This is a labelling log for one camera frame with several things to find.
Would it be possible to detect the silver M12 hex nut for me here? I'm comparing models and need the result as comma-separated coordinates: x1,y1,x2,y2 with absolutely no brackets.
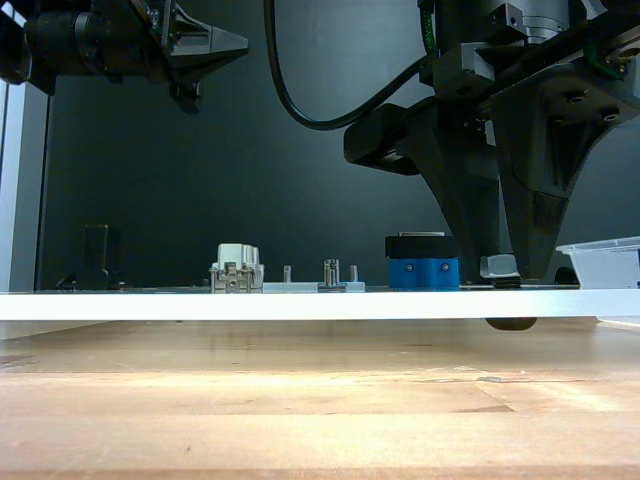
478,253,520,281

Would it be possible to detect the blue and black socket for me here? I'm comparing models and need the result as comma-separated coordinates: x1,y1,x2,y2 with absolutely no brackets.
384,232,461,291

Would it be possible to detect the clear plastic tub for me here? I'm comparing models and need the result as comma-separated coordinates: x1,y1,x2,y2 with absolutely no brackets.
555,235,640,332

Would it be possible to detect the small metal connector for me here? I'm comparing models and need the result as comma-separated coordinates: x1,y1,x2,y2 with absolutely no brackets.
317,258,349,293

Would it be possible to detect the white board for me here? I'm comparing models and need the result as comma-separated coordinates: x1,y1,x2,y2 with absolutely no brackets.
0,285,640,322

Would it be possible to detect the grey connector housing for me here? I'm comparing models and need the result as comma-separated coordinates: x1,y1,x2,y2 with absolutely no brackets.
208,243,265,294

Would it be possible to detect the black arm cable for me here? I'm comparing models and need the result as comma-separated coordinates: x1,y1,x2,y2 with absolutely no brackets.
263,0,431,132

